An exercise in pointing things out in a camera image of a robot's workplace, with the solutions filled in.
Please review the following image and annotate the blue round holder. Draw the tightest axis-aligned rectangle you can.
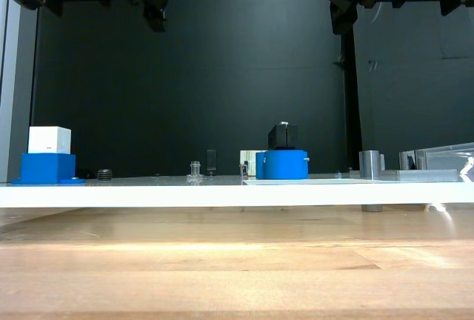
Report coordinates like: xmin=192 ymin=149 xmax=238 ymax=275
xmin=255 ymin=149 xmax=311 ymax=181

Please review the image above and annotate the white cube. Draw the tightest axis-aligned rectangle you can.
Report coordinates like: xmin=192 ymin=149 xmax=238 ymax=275
xmin=28 ymin=125 xmax=73 ymax=155

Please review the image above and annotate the black clamp block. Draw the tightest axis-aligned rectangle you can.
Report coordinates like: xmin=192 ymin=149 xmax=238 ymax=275
xmin=267 ymin=121 xmax=300 ymax=150

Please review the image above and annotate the white task board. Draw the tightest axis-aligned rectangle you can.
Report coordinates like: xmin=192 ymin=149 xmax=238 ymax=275
xmin=0 ymin=176 xmax=474 ymax=210

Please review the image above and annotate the beige connector housing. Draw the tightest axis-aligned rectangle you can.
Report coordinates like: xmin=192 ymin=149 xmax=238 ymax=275
xmin=239 ymin=150 xmax=258 ymax=180

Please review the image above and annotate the clear plastic tub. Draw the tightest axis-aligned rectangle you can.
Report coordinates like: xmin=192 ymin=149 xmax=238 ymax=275
xmin=398 ymin=141 xmax=474 ymax=232

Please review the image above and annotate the silver metal cylinder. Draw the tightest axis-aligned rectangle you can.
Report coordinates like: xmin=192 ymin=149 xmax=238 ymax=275
xmin=358 ymin=148 xmax=383 ymax=213

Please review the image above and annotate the blue square base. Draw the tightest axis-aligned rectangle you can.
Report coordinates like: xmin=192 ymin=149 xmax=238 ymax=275
xmin=10 ymin=152 xmax=86 ymax=187

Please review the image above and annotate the clear plastic connector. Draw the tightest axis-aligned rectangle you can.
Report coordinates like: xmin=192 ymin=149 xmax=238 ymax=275
xmin=185 ymin=161 xmax=205 ymax=183

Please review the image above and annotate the grey metal bar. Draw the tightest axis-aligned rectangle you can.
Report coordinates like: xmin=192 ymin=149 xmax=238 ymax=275
xmin=381 ymin=168 xmax=459 ymax=182

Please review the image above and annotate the black vertical post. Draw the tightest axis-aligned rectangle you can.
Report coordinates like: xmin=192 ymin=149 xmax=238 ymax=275
xmin=339 ymin=29 xmax=363 ymax=173

